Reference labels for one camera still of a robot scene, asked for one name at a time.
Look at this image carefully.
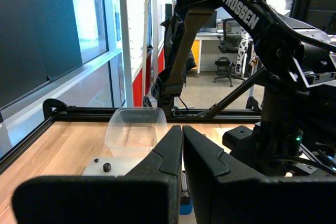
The black desk monitor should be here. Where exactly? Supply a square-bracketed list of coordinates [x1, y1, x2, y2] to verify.
[201, 10, 218, 32]

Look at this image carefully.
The red wall panel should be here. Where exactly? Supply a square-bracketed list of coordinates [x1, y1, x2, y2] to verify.
[132, 48, 166, 107]

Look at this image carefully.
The white plastic board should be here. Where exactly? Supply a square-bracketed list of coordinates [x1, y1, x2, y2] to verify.
[82, 155, 289, 224]

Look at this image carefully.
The clear plastic tub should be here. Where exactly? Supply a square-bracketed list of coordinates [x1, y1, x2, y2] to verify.
[104, 106, 169, 158]

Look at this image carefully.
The black office chair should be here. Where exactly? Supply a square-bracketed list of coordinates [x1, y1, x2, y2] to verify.
[214, 18, 246, 88]

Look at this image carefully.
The black aluminium frame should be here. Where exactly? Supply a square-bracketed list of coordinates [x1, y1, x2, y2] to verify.
[0, 0, 316, 175]

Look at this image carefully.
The white lattice stand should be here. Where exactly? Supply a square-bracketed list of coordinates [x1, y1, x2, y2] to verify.
[235, 27, 251, 74]

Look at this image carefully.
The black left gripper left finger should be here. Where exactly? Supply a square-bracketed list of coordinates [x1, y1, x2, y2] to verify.
[12, 125, 183, 224]

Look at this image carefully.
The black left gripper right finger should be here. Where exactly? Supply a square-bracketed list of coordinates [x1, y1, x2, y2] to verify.
[183, 125, 336, 224]

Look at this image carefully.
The yellow cabinet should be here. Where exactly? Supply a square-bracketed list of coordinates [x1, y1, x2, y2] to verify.
[191, 39, 202, 70]

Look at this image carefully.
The white desk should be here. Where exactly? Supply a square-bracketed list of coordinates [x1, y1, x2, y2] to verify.
[195, 31, 244, 74]

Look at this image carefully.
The large dark monitor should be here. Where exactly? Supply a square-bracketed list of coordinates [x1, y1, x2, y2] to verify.
[307, 0, 336, 33]

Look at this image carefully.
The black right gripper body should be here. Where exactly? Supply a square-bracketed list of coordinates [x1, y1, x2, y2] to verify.
[222, 125, 336, 178]

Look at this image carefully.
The blue D-sub connector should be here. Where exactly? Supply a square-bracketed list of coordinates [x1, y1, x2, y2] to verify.
[179, 170, 194, 216]

